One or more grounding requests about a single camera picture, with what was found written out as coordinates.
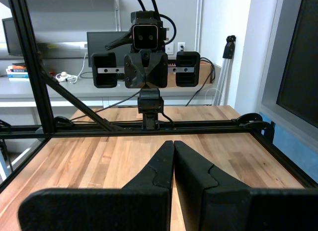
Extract braided left camera cable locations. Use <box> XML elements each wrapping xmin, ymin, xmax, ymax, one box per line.
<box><xmin>105</xmin><ymin>32</ymin><xmax>132</xmax><ymax>51</ymax></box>

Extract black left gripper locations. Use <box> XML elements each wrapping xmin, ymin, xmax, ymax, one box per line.
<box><xmin>91</xmin><ymin>50</ymin><xmax>201</xmax><ymax>89</ymax></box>

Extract white metal leg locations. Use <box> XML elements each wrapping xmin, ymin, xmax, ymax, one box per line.
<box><xmin>0</xmin><ymin>151</ymin><xmax>8</xmax><ymax>182</ymax></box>

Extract grey desk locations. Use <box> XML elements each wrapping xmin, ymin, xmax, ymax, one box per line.
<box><xmin>0</xmin><ymin>62</ymin><xmax>222</xmax><ymax>110</ymax></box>

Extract cardboard box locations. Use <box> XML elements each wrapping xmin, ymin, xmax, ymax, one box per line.
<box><xmin>167</xmin><ymin>60</ymin><xmax>215</xmax><ymax>85</ymax></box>

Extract silver tripod black head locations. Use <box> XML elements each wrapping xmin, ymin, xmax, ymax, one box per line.
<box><xmin>213</xmin><ymin>35</ymin><xmax>237</xmax><ymax>106</ymax></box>

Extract black aluminium frame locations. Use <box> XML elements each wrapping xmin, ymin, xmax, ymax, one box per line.
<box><xmin>0</xmin><ymin>0</ymin><xmax>318</xmax><ymax>192</ymax></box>

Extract black computer monitor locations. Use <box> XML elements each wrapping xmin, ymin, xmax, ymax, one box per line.
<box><xmin>1</xmin><ymin>17</ymin><xmax>25</xmax><ymax>57</ymax></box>
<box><xmin>86</xmin><ymin>31</ymin><xmax>135</xmax><ymax>68</ymax></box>

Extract white wall conduit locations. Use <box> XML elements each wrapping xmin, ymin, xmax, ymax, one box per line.
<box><xmin>196</xmin><ymin>0</ymin><xmax>203</xmax><ymax>54</ymax></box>

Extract white charger cable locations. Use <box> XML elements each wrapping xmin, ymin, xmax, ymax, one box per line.
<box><xmin>55</xmin><ymin>52</ymin><xmax>87</xmax><ymax>84</ymax></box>

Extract metal shelf upright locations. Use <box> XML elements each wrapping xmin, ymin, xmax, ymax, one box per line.
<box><xmin>113</xmin><ymin>0</ymin><xmax>122</xmax><ymax>32</ymax></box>

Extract stack of books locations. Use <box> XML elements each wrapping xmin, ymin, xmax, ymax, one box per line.
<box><xmin>6</xmin><ymin>64</ymin><xmax>30</xmax><ymax>81</ymax></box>

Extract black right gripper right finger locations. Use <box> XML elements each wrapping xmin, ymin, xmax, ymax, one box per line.
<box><xmin>174</xmin><ymin>140</ymin><xmax>318</xmax><ymax>231</ymax></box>

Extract black curved frame bracket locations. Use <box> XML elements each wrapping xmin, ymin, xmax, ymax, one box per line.
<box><xmin>244</xmin><ymin>121</ymin><xmax>274</xmax><ymax>142</ymax></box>
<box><xmin>54</xmin><ymin>116</ymin><xmax>73</xmax><ymax>127</ymax></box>
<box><xmin>232</xmin><ymin>113</ymin><xmax>263</xmax><ymax>125</ymax></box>

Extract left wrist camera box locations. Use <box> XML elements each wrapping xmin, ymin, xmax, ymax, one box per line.
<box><xmin>132</xmin><ymin>24</ymin><xmax>159</xmax><ymax>50</ymax></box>

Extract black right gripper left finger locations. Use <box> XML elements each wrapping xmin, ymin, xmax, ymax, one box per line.
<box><xmin>17</xmin><ymin>140</ymin><xmax>174</xmax><ymax>231</ymax></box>

